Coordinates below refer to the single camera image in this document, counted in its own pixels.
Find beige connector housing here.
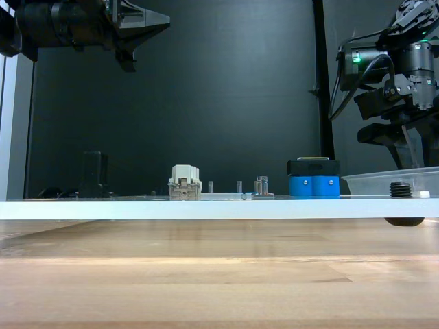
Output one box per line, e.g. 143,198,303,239
167,164,202,202

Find clear plastic tub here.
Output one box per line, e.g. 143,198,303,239
342,167,439,199

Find black round screw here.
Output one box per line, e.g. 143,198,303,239
390,181,414,199

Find black rubber board foot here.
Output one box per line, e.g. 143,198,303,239
383,217,425,228

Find black plastic clip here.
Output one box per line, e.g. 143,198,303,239
78,150,110,199

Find clear block with pins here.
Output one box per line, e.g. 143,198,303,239
200,180,257,202

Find white task board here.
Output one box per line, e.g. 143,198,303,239
0,195,439,221

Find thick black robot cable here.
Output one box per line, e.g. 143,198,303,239
328,29,395,121

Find black metal frame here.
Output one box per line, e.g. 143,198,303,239
309,0,337,162

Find blue socket mount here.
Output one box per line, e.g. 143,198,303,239
287,156,342,199

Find small silver post fitting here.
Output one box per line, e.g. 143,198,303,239
253,174,275,201

